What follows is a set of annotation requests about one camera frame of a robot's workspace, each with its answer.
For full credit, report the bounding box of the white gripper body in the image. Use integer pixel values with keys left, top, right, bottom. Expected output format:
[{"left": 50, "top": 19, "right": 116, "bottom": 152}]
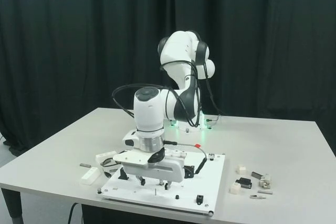
[{"left": 122, "top": 153, "right": 186, "bottom": 184}]

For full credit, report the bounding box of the white task board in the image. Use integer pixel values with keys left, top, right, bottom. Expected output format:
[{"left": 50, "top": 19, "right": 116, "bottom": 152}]
[{"left": 96, "top": 152, "right": 226, "bottom": 218}]

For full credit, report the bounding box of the flat white mounting plate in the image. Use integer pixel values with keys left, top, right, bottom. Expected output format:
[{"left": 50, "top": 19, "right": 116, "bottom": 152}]
[{"left": 113, "top": 150, "right": 151, "bottom": 169}]

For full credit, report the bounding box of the black under-table cabinet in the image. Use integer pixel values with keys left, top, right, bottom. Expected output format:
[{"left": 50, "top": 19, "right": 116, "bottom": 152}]
[{"left": 80, "top": 204, "right": 208, "bottom": 224}]

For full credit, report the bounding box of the black box plug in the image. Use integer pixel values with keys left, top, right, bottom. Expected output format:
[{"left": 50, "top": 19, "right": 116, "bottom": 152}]
[{"left": 235, "top": 178, "right": 253, "bottom": 190}]

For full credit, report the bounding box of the white metal plug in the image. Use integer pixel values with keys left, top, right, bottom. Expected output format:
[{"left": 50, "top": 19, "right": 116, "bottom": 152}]
[{"left": 259, "top": 173, "right": 273, "bottom": 188}]

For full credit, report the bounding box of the dark table leg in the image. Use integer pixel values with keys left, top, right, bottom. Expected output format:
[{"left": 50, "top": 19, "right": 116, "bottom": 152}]
[{"left": 0, "top": 187, "right": 22, "bottom": 224}]

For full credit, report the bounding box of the black curtain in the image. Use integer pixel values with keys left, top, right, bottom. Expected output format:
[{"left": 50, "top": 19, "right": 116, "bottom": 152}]
[{"left": 0, "top": 0, "right": 336, "bottom": 148}]

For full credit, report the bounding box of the silver flange ring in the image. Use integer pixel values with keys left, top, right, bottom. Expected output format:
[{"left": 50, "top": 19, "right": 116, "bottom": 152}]
[{"left": 138, "top": 136, "right": 164, "bottom": 154}]

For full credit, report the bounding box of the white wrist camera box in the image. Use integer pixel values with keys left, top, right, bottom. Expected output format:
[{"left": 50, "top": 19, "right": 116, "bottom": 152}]
[{"left": 122, "top": 130, "right": 141, "bottom": 147}]

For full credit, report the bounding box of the black floor cable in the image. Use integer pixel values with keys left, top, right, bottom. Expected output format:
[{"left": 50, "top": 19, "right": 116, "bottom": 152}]
[{"left": 68, "top": 202, "right": 81, "bottom": 224}]

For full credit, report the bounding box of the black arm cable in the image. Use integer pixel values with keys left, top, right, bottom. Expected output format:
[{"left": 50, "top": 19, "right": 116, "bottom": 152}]
[
  {"left": 112, "top": 60, "right": 203, "bottom": 127},
  {"left": 193, "top": 61, "right": 224, "bottom": 127}
]

